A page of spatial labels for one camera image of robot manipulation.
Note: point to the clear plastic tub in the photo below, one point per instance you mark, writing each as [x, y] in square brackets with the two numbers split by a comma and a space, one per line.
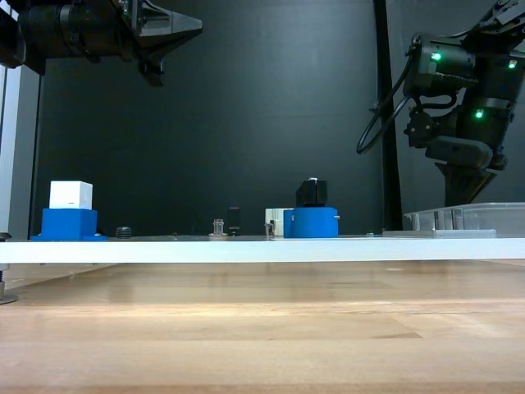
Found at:
[504, 217]

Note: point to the black aluminium frame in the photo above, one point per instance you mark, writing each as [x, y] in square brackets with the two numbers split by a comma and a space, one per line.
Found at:
[385, 123]

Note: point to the metal standoff foot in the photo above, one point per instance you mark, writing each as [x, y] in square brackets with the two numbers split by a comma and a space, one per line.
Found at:
[5, 283]

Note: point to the black socket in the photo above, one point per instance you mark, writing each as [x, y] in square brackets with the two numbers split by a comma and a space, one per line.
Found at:
[234, 219]

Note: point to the black ribbed screw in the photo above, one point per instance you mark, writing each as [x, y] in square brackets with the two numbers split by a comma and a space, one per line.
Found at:
[123, 232]

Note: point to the white board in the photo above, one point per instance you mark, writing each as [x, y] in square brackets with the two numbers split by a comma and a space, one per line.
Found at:
[246, 250]

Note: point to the small grey metal cylinder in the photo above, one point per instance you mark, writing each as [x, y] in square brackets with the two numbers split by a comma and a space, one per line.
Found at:
[457, 218]

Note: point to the small clear plug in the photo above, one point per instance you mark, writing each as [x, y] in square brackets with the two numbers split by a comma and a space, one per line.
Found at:
[218, 227]

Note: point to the blue round holder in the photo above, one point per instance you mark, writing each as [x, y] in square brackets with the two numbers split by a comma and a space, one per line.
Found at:
[311, 223]

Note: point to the white cube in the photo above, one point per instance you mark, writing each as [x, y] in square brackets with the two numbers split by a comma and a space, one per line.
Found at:
[69, 195]

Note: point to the grey metal bar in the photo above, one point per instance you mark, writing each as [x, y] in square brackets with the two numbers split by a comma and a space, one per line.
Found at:
[439, 233]

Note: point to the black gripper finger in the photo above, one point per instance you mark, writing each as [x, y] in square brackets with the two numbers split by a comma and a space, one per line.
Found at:
[172, 28]
[463, 182]

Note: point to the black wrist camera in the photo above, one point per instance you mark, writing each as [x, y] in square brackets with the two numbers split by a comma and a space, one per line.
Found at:
[419, 127]

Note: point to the beige connector housing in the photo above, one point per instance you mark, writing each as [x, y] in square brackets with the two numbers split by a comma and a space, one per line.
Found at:
[274, 219]

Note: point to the black clamp block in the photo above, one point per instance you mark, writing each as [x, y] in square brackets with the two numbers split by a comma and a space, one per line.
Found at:
[311, 193]

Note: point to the blue square holder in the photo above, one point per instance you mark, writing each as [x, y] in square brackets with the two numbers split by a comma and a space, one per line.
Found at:
[69, 223]

